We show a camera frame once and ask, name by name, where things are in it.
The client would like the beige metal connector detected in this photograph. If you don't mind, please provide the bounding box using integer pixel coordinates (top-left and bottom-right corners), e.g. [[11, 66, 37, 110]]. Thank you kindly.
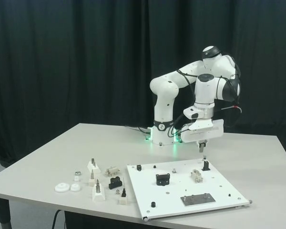
[[104, 167, 118, 178]]

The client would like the black plug with thin pin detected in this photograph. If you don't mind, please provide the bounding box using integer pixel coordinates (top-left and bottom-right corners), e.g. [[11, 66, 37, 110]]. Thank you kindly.
[[120, 177, 127, 198]]

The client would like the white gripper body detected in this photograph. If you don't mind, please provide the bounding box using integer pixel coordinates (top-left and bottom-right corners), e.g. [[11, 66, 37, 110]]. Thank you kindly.
[[180, 119, 225, 144]]

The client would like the white task board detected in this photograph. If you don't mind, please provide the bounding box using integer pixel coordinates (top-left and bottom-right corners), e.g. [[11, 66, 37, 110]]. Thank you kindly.
[[125, 156, 254, 217]]

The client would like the dark table leg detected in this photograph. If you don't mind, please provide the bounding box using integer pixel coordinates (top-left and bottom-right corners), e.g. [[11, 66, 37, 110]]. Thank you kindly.
[[0, 196, 10, 229]]

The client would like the black curtain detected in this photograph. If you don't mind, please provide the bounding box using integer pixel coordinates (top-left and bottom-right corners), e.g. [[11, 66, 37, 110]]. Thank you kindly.
[[0, 0, 286, 158]]

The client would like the black base cable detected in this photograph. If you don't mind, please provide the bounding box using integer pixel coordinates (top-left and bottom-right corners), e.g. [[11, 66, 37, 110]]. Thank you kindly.
[[127, 125, 151, 135]]

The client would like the black D-SUB plug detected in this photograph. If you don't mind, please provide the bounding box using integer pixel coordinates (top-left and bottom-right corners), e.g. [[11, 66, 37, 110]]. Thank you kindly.
[[108, 176, 123, 190]]

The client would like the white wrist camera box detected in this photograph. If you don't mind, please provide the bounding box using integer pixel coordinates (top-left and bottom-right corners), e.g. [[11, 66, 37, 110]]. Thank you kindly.
[[183, 107, 201, 119]]

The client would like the white large gear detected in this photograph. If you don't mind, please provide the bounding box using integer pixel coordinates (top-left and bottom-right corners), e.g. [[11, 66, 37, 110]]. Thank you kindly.
[[54, 182, 72, 193]]

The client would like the white stepped peg holder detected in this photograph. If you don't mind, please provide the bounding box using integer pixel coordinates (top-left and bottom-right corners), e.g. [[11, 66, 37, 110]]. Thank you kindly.
[[86, 161, 102, 175]]

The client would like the large white peg holder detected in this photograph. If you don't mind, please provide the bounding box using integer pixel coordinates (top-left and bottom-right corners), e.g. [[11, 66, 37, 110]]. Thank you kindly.
[[92, 185, 106, 202]]

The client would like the black cable under table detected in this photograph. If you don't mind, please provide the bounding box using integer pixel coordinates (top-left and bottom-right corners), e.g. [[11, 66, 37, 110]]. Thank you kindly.
[[52, 209, 63, 229]]

